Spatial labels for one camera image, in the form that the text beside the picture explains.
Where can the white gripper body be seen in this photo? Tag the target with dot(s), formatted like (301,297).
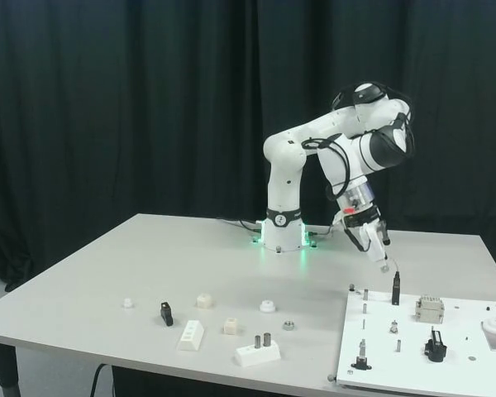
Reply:
(370,242)

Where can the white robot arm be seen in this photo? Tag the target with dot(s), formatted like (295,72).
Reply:
(281,182)

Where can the black D-SUB plug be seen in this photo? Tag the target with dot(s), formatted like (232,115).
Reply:
(165,313)

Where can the grey waterproof plug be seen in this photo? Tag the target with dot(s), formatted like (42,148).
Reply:
(425,308)

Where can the metal BNC plug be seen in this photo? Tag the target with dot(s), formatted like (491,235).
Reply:
(393,326)

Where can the black Ethernet plug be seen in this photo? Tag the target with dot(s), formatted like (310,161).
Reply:
(436,346)

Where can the white task board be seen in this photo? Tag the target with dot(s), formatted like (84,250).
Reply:
(417,364)

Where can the metal bolt nut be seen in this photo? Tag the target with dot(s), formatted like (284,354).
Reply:
(288,324)

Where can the white large gear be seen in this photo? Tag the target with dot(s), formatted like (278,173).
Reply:
(495,326)

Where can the metal square peg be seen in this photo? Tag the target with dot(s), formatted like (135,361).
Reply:
(267,339)

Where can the metal round peg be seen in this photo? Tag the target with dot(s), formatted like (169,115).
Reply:
(257,341)

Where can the white peg holder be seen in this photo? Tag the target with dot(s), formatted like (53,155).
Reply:
(257,353)

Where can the white cube holder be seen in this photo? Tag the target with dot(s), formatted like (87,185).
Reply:
(203,300)
(230,325)

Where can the long white holder with holes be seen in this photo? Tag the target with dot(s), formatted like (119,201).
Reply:
(189,336)

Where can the white small gear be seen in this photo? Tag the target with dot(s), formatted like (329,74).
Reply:
(127,303)

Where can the black curtain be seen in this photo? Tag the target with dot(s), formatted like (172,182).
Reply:
(107,103)

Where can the black table leg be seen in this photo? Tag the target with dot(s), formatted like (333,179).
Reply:
(2,368)

